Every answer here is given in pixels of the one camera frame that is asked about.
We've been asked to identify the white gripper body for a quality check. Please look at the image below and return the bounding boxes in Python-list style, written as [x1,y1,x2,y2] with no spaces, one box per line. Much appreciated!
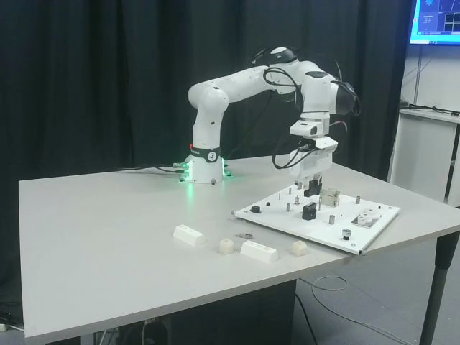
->
[289,142,334,181]

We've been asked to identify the black D-SUB plug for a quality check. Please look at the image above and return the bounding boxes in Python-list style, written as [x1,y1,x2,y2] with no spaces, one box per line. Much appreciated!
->
[303,178,322,198]

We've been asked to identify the black upright plug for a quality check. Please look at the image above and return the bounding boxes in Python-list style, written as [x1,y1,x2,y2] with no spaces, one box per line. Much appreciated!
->
[301,202,318,221]

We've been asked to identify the white task board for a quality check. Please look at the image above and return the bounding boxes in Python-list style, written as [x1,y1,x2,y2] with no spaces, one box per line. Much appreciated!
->
[231,181,401,257]

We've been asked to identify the small cream holder block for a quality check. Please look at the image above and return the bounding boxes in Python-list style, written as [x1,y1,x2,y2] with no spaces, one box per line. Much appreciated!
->
[292,240,311,257]
[218,238,236,257]

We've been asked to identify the long white holder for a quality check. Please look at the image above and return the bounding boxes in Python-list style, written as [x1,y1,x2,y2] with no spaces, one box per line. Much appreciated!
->
[172,224,208,247]
[239,240,280,263]

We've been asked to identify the white cabinet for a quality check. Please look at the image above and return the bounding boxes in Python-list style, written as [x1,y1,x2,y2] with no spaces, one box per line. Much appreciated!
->
[387,106,460,208]

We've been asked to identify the dark table leg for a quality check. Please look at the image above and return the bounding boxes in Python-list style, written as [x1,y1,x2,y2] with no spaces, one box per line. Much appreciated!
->
[419,229,452,345]

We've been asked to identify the blue screen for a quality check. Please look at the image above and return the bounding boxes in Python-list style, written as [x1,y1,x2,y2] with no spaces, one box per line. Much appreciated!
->
[408,0,460,46]

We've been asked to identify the black curtains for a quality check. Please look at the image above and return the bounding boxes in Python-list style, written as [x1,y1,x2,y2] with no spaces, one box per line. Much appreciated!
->
[0,0,411,326]

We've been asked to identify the black looped gripper cable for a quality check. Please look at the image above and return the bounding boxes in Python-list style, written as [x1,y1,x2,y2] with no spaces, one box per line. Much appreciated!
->
[271,142,307,170]

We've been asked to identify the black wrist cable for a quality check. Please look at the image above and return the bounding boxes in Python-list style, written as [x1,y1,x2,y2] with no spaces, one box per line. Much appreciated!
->
[331,59,362,116]

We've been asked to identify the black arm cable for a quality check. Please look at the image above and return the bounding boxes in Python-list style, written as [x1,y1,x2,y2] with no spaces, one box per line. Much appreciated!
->
[263,65,303,109]

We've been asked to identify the grey floor cable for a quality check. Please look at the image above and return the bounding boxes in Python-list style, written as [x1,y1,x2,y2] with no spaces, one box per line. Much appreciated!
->
[310,275,434,321]

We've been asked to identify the black base cables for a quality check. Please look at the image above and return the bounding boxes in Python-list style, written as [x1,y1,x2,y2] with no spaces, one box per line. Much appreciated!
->
[118,162,188,175]

